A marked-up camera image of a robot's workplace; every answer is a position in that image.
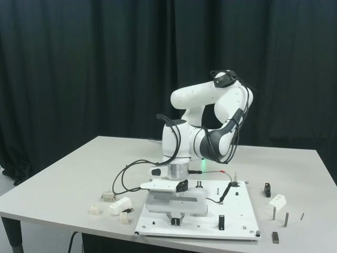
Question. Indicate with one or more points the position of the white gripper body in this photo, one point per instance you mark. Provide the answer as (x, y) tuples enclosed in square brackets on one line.
[(168, 204)]

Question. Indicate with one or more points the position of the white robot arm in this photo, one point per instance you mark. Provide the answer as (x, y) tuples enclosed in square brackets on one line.
[(192, 100)]

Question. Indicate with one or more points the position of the dark large square peg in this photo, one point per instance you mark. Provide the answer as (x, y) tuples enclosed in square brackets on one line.
[(275, 236)]

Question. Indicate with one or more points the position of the white peg holder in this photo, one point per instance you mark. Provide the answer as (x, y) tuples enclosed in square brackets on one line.
[(277, 202)]

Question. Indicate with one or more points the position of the flat white mounting plate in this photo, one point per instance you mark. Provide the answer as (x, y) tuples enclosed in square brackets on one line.
[(158, 185)]

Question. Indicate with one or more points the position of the black USB plug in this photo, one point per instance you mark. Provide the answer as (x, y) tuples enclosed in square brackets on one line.
[(128, 210)]

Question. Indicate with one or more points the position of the small white holder block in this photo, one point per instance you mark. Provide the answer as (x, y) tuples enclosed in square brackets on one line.
[(94, 210), (123, 218)]

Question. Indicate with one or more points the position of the white plug holder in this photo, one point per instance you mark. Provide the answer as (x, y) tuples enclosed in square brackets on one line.
[(119, 206)]

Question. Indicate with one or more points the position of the white task board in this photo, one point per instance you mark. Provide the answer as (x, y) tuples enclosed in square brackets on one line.
[(237, 216)]

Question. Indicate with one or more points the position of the grey connector block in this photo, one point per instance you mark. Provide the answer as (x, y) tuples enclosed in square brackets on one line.
[(106, 198)]

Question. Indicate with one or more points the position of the black D-SUB plug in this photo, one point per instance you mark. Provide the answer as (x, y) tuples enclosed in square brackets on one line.
[(267, 190)]

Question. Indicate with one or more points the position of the black table leg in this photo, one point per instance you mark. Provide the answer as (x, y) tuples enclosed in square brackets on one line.
[(11, 234)]

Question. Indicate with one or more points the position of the black curtain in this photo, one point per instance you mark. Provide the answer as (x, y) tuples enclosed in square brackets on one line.
[(79, 66)]

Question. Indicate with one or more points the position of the white camera box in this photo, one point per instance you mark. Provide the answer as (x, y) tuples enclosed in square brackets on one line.
[(158, 171)]

